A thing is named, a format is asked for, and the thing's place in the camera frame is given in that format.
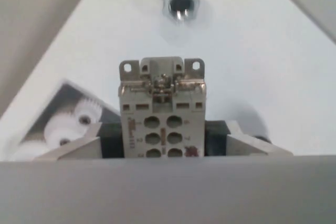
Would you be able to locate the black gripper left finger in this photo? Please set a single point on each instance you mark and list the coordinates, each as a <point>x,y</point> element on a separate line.
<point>110,140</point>

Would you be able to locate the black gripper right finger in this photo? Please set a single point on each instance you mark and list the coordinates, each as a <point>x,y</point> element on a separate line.
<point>218,140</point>

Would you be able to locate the grey waterproof plug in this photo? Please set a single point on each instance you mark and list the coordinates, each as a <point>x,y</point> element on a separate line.
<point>160,108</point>

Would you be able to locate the white small gear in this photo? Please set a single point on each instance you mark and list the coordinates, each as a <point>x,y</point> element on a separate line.
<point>84,115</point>

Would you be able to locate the white medium gear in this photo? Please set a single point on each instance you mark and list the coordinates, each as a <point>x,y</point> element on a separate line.
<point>59,137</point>

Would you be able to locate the metal bolt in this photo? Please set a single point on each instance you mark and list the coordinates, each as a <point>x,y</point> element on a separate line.
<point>181,6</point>

